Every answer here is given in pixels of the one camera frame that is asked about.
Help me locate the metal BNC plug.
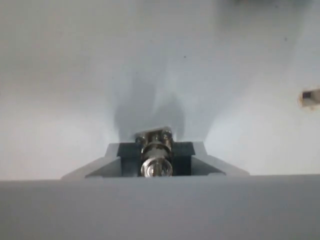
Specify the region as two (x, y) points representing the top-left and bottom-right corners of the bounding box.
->
(139, 141), (174, 178)

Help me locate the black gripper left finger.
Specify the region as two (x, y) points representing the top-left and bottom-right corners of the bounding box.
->
(60, 141), (142, 180)

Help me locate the white task board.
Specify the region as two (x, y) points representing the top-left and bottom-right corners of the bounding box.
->
(0, 0), (320, 181)

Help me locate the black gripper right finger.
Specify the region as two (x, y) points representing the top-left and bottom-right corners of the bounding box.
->
(171, 141), (250, 177)

